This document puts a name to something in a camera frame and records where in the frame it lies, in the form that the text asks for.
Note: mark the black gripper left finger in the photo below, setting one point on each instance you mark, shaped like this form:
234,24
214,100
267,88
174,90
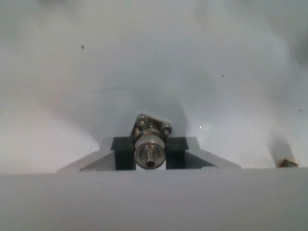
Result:
124,156

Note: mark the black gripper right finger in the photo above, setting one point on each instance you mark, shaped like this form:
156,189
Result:
175,156

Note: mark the metal BNC plug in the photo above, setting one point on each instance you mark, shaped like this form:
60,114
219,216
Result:
150,154

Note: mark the white task board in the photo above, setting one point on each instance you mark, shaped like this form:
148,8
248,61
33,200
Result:
154,60

